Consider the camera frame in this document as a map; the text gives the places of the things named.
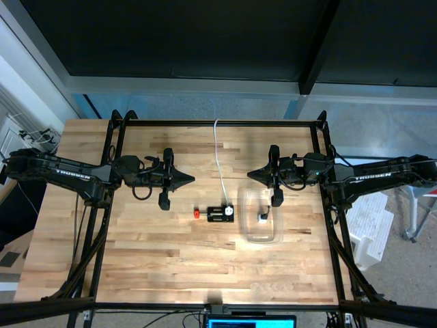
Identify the laptop screen with blue edge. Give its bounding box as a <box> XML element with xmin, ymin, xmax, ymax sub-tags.
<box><xmin>203</xmin><ymin>314</ymin><xmax>297</xmax><ymax>328</ymax></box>

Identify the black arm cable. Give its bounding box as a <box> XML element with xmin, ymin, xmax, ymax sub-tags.
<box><xmin>278</xmin><ymin>153</ymin><xmax>308</xmax><ymax>191</ymax></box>
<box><xmin>132</xmin><ymin>180</ymin><xmax>154</xmax><ymax>201</ymax></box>

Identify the clear plastic tub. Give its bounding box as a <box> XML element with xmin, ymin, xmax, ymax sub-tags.
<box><xmin>240</xmin><ymin>187</ymin><xmax>285</xmax><ymax>246</ymax></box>

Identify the white socket cable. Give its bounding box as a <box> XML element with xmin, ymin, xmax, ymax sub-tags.
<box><xmin>213</xmin><ymin>118</ymin><xmax>230</xmax><ymax>207</ymax></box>

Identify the grey metal stand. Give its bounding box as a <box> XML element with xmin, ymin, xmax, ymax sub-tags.
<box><xmin>395</xmin><ymin>186</ymin><xmax>437</xmax><ymax>244</ymax></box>

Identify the black building post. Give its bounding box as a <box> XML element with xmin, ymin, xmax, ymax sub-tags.
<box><xmin>298</xmin><ymin>0</ymin><xmax>342</xmax><ymax>96</ymax></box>

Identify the black table frame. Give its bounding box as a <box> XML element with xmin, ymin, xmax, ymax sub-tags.
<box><xmin>0</xmin><ymin>109</ymin><xmax>437</xmax><ymax>328</ymax></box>

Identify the power strip with cables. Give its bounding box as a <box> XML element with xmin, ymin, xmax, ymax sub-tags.
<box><xmin>17</xmin><ymin>126</ymin><xmax>61</xmax><ymax>153</ymax></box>

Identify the black vise with red knob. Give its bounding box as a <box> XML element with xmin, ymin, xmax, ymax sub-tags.
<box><xmin>193</xmin><ymin>204</ymin><xmax>236</xmax><ymax>223</ymax></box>

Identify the brown cardboard box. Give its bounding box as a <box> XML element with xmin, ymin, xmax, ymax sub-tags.
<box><xmin>0</xmin><ymin>228</ymin><xmax>35</xmax><ymax>284</ymax></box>

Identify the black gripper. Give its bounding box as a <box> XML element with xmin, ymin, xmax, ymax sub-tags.
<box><xmin>246</xmin><ymin>145</ymin><xmax>294</xmax><ymax>208</ymax></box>
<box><xmin>150</xmin><ymin>148</ymin><xmax>196</xmax><ymax>211</ymax></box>

